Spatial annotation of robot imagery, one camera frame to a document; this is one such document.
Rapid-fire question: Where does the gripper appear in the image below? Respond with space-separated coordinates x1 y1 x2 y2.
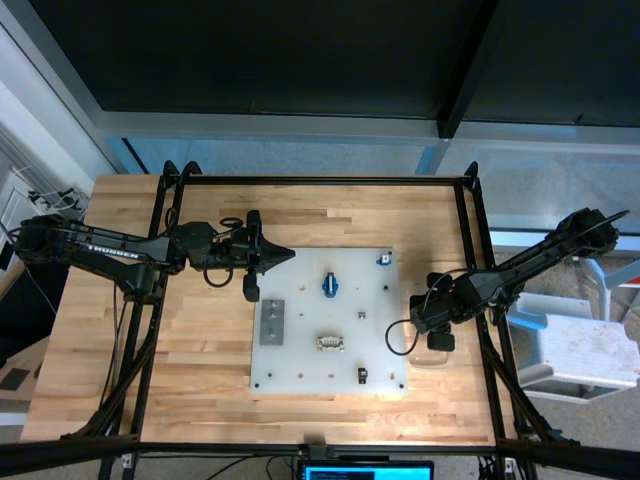
222 209 297 305
409 285 459 354

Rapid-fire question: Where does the clear plastic tub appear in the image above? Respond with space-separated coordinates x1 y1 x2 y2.
403 289 459 369

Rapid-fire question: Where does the grey metal plate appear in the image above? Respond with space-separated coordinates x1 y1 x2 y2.
258 298 287 348

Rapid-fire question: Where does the white plastic board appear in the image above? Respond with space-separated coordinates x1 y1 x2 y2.
248 247 410 396

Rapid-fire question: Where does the grey step stool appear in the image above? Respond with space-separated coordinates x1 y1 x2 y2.
509 292 640 406

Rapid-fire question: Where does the laptop screen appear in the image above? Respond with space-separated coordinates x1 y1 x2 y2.
298 460 435 480

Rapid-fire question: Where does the cardboard box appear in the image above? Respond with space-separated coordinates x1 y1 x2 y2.
0 337 51 401

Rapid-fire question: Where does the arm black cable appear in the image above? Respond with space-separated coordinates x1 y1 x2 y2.
384 319 426 358
201 259 236 290

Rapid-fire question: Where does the black table frame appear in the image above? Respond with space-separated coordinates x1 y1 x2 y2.
0 159 640 480

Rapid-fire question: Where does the grey aluminium wall frame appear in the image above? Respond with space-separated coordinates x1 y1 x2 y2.
0 0 640 176

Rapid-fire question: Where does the light blue metal frame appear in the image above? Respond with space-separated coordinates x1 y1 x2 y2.
569 247 640 321

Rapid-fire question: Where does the black table-level camera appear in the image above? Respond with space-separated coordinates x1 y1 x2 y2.
302 432 331 460

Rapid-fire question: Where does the white and black cable bundle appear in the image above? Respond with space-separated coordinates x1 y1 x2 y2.
27 187 89 211

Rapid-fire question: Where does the black wall post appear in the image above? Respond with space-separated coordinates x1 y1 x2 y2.
438 0 501 140

